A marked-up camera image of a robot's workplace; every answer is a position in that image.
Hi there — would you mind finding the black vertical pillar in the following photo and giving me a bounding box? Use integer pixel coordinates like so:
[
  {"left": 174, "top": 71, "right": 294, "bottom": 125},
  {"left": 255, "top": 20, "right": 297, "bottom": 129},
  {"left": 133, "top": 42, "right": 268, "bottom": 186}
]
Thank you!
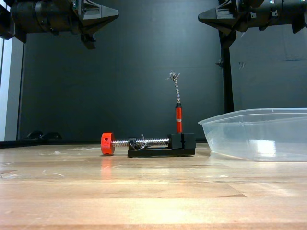
[{"left": 215, "top": 46, "right": 235, "bottom": 114}]

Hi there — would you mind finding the red RCA plug with wire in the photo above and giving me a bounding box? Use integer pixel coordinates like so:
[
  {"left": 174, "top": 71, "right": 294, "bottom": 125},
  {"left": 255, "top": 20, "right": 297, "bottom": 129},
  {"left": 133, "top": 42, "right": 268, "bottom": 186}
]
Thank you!
[{"left": 165, "top": 70, "right": 184, "bottom": 120}]

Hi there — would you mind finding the clear plastic tub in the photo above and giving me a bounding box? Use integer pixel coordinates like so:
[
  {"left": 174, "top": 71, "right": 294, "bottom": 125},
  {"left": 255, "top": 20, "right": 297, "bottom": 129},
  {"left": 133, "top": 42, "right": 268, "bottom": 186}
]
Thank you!
[{"left": 197, "top": 107, "right": 307, "bottom": 163}]

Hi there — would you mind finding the black clamp with red knob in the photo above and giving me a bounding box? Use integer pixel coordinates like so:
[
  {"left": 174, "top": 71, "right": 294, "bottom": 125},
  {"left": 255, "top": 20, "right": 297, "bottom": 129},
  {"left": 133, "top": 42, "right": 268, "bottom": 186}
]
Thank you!
[{"left": 100, "top": 132, "right": 197, "bottom": 158}]

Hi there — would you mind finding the black aluminium table frame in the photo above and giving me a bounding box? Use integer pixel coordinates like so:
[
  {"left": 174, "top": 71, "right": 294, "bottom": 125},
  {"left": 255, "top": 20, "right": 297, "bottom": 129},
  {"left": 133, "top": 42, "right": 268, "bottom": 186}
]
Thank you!
[{"left": 0, "top": 130, "right": 212, "bottom": 149}]

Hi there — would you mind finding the white foam block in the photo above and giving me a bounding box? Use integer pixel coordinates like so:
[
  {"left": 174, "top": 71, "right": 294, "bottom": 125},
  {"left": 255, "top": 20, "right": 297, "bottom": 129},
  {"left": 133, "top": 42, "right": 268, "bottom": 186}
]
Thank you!
[{"left": 250, "top": 139, "right": 276, "bottom": 157}]

